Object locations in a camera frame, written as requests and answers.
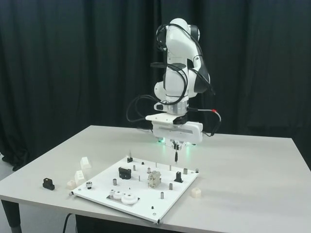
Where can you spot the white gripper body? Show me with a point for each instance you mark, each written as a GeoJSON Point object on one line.
{"type": "Point", "coordinates": [178, 131]}

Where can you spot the black USB plug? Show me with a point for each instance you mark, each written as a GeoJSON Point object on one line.
{"type": "Point", "coordinates": [176, 156]}

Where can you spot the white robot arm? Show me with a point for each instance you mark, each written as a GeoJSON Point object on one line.
{"type": "Point", "coordinates": [176, 51]}

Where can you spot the black Ethernet plug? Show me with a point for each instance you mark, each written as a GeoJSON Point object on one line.
{"type": "Point", "coordinates": [129, 159]}

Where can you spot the small white holder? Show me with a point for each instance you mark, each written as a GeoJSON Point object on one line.
{"type": "Point", "coordinates": [70, 184]}
{"type": "Point", "coordinates": [195, 193]}

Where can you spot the white task board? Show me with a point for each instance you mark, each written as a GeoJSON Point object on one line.
{"type": "Point", "coordinates": [145, 194]}

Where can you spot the white large gear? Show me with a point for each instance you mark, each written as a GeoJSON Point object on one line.
{"type": "Point", "coordinates": [129, 198]}

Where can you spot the white medium gear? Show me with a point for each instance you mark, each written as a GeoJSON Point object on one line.
{"type": "Point", "coordinates": [118, 195]}

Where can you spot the white small gear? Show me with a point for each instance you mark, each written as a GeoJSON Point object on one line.
{"type": "Point", "coordinates": [112, 193]}

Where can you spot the white sloped holder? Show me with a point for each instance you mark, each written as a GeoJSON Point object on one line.
{"type": "Point", "coordinates": [86, 162]}
{"type": "Point", "coordinates": [79, 175]}

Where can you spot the metal BNC plug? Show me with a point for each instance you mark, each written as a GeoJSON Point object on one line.
{"type": "Point", "coordinates": [89, 185]}

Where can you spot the black curtains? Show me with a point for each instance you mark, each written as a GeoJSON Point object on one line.
{"type": "Point", "coordinates": [73, 60]}

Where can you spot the black D-SUB plug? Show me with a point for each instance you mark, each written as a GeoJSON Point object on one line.
{"type": "Point", "coordinates": [48, 183]}

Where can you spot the black table leg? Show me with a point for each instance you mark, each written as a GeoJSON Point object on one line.
{"type": "Point", "coordinates": [11, 216]}

